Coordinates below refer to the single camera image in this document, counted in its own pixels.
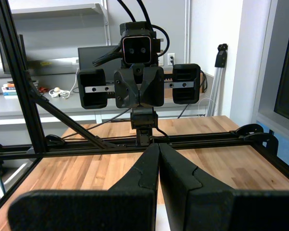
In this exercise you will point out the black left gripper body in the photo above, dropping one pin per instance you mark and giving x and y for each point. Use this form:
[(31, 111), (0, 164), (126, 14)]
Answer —
[(91, 96)]

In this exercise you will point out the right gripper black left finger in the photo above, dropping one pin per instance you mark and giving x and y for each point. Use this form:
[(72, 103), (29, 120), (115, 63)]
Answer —
[(86, 211)]

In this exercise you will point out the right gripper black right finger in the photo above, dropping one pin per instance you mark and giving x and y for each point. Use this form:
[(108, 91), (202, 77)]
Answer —
[(231, 211)]

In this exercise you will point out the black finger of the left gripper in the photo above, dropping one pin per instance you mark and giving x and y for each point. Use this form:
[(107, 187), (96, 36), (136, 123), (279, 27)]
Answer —
[(124, 91), (154, 91)]

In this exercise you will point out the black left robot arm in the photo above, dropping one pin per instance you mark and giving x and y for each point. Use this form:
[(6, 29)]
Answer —
[(144, 120)]

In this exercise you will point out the dark flat monitor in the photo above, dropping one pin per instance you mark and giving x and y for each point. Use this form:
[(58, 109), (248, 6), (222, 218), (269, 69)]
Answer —
[(86, 57)]

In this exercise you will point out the small red tool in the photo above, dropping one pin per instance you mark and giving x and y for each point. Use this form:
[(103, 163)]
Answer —
[(42, 89)]

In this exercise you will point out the white task board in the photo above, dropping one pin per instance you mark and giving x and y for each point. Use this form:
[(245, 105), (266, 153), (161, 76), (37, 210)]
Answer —
[(162, 221)]

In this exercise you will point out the stack of books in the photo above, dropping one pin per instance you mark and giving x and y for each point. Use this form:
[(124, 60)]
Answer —
[(9, 91)]

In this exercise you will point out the grey desk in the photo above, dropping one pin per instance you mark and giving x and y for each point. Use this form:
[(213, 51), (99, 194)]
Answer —
[(4, 106)]

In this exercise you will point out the black monitor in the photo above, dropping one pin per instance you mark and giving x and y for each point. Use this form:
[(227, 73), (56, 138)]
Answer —
[(1, 60)]

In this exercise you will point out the white wall outlet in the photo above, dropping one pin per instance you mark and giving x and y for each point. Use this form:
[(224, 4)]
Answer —
[(161, 61), (171, 57)]

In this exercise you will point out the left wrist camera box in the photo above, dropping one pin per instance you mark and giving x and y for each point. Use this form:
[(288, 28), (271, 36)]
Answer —
[(136, 50)]

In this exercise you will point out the black aluminium frame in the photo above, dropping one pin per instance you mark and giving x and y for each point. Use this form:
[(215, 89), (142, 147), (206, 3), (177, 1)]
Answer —
[(20, 79)]

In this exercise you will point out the aluminium stand with black bracket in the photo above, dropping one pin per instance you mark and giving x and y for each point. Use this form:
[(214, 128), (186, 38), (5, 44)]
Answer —
[(221, 57)]

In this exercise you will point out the grey wall shelf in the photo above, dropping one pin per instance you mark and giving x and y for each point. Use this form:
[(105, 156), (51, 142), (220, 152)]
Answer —
[(62, 10)]

